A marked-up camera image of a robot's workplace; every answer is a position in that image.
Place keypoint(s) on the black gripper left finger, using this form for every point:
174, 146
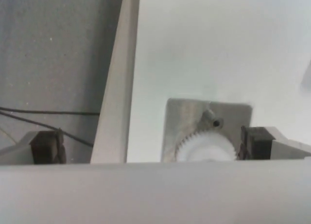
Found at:
46, 148

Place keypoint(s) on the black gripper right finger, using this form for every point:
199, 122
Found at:
260, 146

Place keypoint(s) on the white medium gear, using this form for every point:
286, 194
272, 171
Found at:
206, 146

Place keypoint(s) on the white task board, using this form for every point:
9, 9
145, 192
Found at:
218, 51

